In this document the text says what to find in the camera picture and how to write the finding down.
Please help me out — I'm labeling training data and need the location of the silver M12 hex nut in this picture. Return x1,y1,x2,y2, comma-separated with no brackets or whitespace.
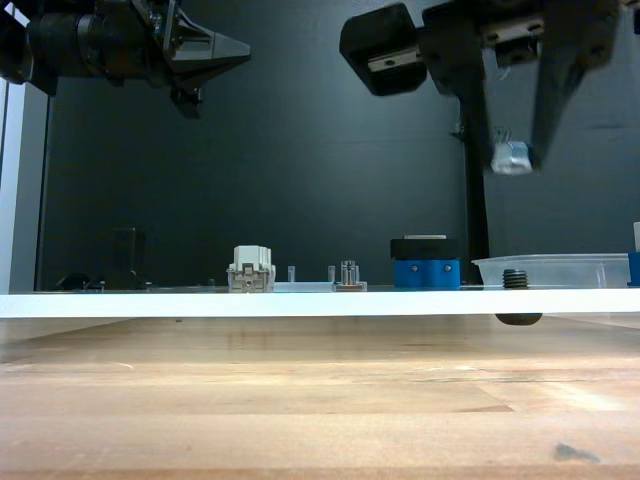
489,139,535,176

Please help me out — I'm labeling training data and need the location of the beige connector housing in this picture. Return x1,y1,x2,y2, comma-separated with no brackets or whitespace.
226,244,278,294

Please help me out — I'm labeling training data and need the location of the clear plastic tub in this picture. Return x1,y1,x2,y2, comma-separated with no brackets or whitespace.
471,252,632,290

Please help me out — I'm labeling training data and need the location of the black M12 threaded stud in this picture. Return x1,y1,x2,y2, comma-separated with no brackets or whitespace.
502,268,531,291

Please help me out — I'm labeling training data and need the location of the white board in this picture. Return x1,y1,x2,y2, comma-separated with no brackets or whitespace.
0,284,640,320

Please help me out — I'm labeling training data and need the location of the aluminium plate with posts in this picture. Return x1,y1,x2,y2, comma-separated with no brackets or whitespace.
273,264,336,294

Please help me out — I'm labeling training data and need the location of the black rubber foot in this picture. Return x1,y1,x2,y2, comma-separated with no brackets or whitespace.
493,312,544,327

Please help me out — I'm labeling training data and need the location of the black aluminium frame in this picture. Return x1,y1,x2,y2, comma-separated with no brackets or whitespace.
451,94,491,259

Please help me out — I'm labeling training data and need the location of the white window frame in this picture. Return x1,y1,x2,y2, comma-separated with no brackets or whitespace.
0,77,51,294

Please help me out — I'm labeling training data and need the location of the blue mount with black connector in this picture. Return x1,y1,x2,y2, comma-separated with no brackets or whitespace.
389,233,462,290

